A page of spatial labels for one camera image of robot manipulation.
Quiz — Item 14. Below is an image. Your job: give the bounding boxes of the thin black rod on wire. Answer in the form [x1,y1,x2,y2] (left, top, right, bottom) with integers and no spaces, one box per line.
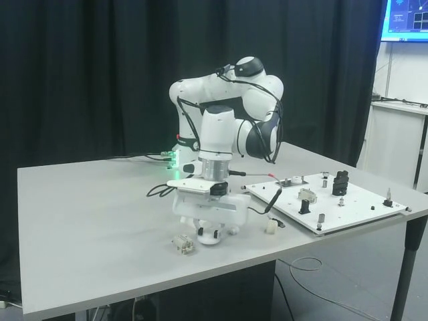
[229,170,284,215]

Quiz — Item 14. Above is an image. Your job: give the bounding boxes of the black D-SUB plug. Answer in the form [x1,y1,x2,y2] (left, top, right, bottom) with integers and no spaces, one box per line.
[332,170,350,197]

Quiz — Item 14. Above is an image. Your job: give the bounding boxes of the flat white mount plate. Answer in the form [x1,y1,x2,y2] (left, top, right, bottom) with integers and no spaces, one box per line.
[166,178,229,192]

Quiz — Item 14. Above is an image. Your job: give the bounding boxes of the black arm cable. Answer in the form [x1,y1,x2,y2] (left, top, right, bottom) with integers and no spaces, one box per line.
[176,64,286,165]

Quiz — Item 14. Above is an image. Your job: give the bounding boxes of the black curtain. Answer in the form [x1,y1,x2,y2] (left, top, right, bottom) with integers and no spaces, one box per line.
[0,0,386,302]

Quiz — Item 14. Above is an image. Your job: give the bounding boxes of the blue screen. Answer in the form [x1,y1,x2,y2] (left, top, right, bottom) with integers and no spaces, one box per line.
[380,0,428,43]

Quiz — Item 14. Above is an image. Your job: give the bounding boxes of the white cabinet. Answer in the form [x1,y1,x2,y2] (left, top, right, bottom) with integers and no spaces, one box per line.
[362,96,428,194]

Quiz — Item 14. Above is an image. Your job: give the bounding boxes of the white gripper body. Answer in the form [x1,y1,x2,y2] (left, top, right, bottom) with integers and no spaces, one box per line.
[171,192,252,223]

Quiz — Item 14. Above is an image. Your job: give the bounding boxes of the black camera cable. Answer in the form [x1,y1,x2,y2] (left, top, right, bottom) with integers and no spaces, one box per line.
[146,183,177,199]

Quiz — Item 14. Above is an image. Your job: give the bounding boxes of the black box under table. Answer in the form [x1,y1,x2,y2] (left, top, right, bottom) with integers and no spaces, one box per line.
[146,259,279,321]

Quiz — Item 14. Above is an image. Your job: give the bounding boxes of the white large gear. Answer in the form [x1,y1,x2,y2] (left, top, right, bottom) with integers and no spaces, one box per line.
[196,229,223,246]

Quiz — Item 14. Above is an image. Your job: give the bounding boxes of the black table leg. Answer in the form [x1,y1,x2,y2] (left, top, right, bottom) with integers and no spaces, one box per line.
[402,213,420,321]

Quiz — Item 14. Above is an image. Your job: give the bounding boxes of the small white camera box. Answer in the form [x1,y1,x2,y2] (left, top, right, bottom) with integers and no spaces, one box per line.
[180,163,202,177]

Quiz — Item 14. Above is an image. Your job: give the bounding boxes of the grey floor cable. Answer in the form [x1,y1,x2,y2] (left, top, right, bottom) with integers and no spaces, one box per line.
[287,256,428,302]

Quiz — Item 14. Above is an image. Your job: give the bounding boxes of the black base cable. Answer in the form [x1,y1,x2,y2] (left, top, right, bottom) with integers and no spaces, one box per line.
[112,151,175,164]

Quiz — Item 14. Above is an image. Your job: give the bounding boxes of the white task board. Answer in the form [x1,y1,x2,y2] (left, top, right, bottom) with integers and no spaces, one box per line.
[241,173,413,238]

